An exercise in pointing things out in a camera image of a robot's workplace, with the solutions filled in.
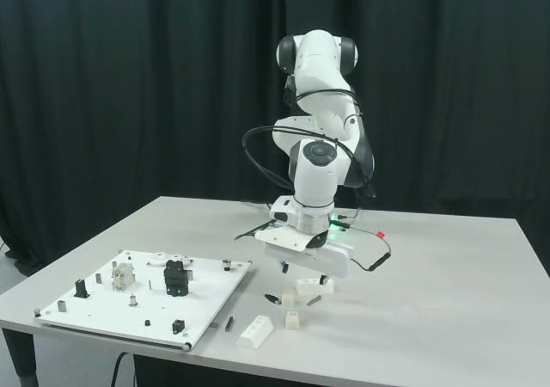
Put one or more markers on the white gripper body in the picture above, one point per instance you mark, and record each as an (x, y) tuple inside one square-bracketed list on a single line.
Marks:
[(335, 260)]

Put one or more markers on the black D-SUB plug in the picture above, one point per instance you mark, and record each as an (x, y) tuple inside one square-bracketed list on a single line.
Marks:
[(175, 279)]

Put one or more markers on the white three-hole holder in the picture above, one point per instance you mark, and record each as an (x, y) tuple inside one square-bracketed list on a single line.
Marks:
[(307, 288), (254, 333)]

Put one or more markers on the metal round peg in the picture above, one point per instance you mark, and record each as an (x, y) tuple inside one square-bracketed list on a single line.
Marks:
[(314, 300)]

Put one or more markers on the flat white mounting plate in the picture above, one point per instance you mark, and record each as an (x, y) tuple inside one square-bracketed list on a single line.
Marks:
[(281, 237)]

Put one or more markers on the small white cube holder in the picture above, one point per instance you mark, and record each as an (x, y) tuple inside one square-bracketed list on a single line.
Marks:
[(292, 320), (289, 298)]

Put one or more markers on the metal bolt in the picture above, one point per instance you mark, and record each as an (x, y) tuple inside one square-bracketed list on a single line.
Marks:
[(226, 265)]

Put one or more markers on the thin black bar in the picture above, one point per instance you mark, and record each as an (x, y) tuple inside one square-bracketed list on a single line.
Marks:
[(230, 323)]

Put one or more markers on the white task board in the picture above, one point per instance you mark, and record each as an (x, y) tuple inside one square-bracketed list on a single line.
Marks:
[(206, 292)]

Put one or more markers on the white medium gear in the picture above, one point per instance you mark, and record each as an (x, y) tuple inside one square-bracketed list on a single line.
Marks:
[(187, 261)]

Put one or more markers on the white large gear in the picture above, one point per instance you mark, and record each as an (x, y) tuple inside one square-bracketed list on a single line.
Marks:
[(158, 260)]

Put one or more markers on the metal BNC plug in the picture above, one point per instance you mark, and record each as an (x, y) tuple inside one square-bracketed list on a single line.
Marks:
[(133, 301)]

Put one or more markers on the beige waterproof plug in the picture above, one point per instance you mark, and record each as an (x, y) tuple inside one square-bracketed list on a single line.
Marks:
[(122, 276)]

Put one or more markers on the large metal square peg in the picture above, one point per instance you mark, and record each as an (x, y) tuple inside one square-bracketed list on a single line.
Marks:
[(62, 306)]

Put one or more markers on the black curtain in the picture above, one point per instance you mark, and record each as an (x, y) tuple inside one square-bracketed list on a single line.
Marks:
[(107, 81)]

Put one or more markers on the black table leg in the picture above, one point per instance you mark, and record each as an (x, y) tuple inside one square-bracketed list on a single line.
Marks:
[(19, 361)]

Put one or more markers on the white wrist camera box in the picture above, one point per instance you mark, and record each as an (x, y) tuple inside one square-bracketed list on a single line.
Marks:
[(281, 210)]

